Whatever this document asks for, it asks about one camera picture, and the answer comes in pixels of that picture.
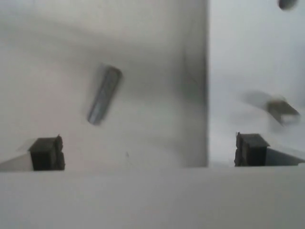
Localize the metal round peg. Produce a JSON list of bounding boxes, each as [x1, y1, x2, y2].
[[86, 63, 124, 126]]

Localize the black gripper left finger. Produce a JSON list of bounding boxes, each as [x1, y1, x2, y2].
[[0, 134, 66, 171]]

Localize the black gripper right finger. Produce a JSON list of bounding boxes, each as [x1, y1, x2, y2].
[[234, 132, 305, 167]]

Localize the short metal peg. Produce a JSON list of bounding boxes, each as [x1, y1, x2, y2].
[[265, 94, 301, 126]]

